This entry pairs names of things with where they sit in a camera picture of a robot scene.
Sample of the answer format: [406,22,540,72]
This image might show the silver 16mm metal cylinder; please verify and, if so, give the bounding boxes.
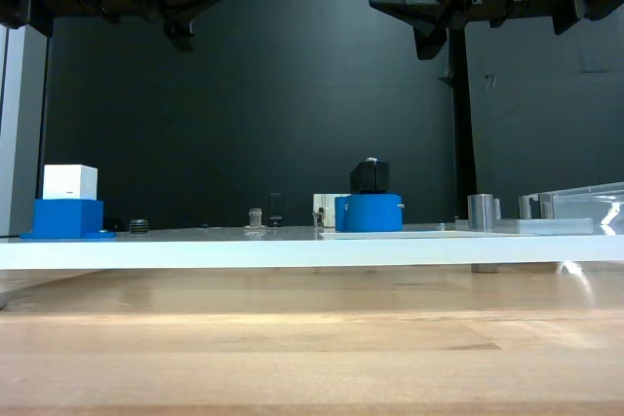
[467,194,497,275]

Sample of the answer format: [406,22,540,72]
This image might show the white task board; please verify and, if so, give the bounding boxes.
[0,225,624,271]

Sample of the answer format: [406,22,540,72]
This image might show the blue round holder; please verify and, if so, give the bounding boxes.
[333,193,404,233]

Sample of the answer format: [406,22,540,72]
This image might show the white cube block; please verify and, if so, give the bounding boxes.
[42,164,99,202]

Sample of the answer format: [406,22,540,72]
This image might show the white connector housing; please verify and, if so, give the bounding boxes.
[311,193,337,232]

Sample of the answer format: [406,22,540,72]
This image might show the black clamp block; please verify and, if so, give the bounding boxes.
[349,157,390,195]

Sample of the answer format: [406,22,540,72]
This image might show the blue square holder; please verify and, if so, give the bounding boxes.
[19,199,117,241]

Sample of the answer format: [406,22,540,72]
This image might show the grey metal plate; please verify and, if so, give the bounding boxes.
[455,217,595,236]

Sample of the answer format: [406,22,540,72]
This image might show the black wall pillar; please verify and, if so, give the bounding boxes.
[441,28,478,221]

